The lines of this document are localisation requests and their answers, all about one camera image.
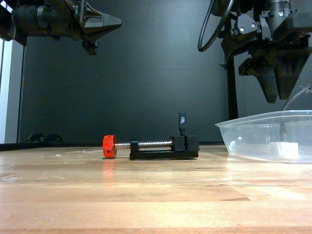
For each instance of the white foam block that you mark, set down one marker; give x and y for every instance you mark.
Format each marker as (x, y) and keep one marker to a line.
(285, 150)

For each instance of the black clamp with orange knob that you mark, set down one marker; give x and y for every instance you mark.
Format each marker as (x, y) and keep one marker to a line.
(185, 146)

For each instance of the clear plastic tub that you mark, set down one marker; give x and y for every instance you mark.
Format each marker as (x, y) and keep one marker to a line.
(243, 136)

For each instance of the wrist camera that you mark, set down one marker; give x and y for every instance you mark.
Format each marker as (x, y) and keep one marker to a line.
(243, 25)

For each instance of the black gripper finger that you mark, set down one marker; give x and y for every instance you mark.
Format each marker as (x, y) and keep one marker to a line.
(268, 85)
(111, 23)
(287, 80)

